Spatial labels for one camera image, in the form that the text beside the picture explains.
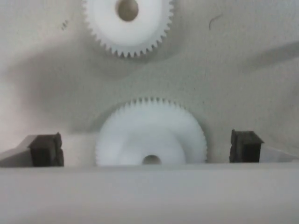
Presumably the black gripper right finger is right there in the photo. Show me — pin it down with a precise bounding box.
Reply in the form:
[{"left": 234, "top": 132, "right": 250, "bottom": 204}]
[{"left": 229, "top": 129, "right": 299, "bottom": 163}]

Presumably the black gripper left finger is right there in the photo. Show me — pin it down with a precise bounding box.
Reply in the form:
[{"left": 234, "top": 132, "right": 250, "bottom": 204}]
[{"left": 0, "top": 132, "right": 64, "bottom": 168}]

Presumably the white medium gear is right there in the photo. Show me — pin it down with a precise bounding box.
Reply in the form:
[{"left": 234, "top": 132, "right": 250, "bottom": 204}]
[{"left": 95, "top": 97, "right": 208, "bottom": 167}]

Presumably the white large gear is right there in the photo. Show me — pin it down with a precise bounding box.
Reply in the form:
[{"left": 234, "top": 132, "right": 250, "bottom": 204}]
[{"left": 84, "top": 0, "right": 175, "bottom": 59}]

